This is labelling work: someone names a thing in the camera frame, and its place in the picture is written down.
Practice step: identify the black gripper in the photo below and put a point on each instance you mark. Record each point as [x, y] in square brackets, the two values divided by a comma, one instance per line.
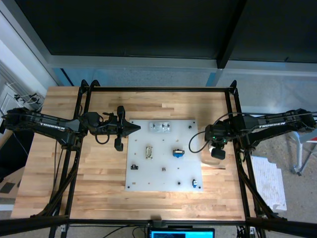
[218, 153]
[120, 129]

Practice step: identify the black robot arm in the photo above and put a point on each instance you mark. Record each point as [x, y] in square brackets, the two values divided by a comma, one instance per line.
[272, 124]
[52, 125]

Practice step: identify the beige multi-pin connector housing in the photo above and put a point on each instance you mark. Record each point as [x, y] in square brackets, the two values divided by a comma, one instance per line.
[149, 151]

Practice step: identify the blue and black connector socket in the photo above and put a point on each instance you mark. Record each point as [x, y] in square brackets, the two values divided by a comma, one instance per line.
[178, 152]

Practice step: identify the clear plastic tub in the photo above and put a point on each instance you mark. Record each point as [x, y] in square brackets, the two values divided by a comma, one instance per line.
[208, 162]

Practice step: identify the aluminium block with pins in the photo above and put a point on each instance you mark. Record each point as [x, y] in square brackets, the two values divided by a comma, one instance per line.
[159, 127]

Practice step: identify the small blue socket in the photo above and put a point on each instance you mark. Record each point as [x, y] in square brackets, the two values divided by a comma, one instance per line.
[195, 183]

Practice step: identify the black clamp socket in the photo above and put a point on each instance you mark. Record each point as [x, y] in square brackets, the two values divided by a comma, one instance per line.
[134, 166]

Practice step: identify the white task board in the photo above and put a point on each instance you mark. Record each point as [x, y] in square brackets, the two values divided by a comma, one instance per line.
[163, 153]

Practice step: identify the white styrofoam sheet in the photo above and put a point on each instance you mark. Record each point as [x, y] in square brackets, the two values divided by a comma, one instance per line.
[268, 183]

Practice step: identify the laptop screen with blue edge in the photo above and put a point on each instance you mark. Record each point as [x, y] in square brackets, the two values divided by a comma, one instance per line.
[180, 234]

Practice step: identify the white power strip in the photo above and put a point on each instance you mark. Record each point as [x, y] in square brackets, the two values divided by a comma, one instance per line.
[27, 99]

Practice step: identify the brown cardboard box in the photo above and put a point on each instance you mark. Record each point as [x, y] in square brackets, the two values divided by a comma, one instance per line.
[10, 188]

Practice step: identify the black metal frame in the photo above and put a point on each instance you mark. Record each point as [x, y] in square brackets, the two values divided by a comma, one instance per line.
[161, 88]

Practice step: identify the grey metal chair frame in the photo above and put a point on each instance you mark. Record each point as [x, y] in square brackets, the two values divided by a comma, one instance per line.
[300, 153]

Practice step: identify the small black camera box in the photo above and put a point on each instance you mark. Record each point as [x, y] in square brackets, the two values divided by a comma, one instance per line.
[156, 223]

